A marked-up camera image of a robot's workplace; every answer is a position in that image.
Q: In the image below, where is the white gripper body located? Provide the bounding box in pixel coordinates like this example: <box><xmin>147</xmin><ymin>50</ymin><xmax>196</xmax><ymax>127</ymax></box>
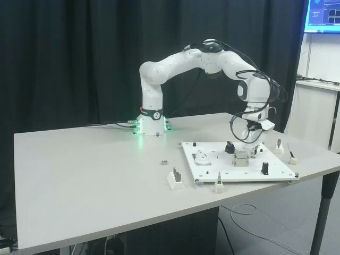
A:
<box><xmin>240</xmin><ymin>129</ymin><xmax>263</xmax><ymax>151</ymax></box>

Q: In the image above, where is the white task board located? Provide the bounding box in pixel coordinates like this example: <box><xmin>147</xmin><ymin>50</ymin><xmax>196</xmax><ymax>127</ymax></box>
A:
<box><xmin>177</xmin><ymin>140</ymin><xmax>301</xmax><ymax>184</ymax></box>

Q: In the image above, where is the white large gear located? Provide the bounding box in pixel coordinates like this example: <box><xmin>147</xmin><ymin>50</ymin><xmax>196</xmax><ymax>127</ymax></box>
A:
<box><xmin>195</xmin><ymin>155</ymin><xmax>211</xmax><ymax>166</ymax></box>

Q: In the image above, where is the white cabinet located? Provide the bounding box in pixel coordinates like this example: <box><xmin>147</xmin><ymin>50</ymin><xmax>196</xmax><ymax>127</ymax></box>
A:
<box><xmin>288</xmin><ymin>76</ymin><xmax>340</xmax><ymax>154</ymax></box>

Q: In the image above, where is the white three-hole peg holder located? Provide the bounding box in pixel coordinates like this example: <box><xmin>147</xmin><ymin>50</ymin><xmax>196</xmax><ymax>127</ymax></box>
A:
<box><xmin>166</xmin><ymin>171</ymin><xmax>185</xmax><ymax>190</ymax></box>

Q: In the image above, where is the black table leg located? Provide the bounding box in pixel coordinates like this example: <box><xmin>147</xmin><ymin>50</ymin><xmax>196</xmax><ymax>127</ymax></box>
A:
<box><xmin>310</xmin><ymin>174</ymin><xmax>335</xmax><ymax>255</ymax></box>

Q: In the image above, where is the blue screen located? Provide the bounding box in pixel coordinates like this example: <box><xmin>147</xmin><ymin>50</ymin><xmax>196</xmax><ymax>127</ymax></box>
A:
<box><xmin>303</xmin><ymin>0</ymin><xmax>340</xmax><ymax>34</ymax></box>

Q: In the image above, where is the black curtain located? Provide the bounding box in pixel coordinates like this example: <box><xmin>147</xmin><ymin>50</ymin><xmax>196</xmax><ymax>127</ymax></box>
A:
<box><xmin>0</xmin><ymin>0</ymin><xmax>310</xmax><ymax>240</ymax></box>

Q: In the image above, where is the white power strip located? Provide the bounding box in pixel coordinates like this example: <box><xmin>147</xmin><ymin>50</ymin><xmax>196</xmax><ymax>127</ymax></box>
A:
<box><xmin>0</xmin><ymin>237</ymin><xmax>18</xmax><ymax>253</ymax></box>

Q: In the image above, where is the grey floor cable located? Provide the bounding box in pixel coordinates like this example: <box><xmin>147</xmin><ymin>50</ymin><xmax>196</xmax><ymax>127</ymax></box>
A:
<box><xmin>229</xmin><ymin>203</ymin><xmax>316</xmax><ymax>255</ymax></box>

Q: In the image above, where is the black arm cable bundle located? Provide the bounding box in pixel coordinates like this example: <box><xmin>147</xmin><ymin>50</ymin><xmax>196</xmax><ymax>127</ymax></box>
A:
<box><xmin>183</xmin><ymin>39</ymin><xmax>289</xmax><ymax>141</ymax></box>

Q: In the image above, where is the black cable on cabinet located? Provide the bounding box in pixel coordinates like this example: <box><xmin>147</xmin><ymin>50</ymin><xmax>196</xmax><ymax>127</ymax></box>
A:
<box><xmin>296</xmin><ymin>75</ymin><xmax>340</xmax><ymax>87</ymax></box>

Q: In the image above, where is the black floor cable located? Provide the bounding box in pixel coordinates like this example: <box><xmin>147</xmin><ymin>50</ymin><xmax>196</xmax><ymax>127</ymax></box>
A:
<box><xmin>217</xmin><ymin>217</ymin><xmax>240</xmax><ymax>255</ymax></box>

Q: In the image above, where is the black base cable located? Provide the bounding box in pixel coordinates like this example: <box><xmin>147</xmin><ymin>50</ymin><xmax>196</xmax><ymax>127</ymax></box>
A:
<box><xmin>89</xmin><ymin>121</ymin><xmax>139</xmax><ymax>129</ymax></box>

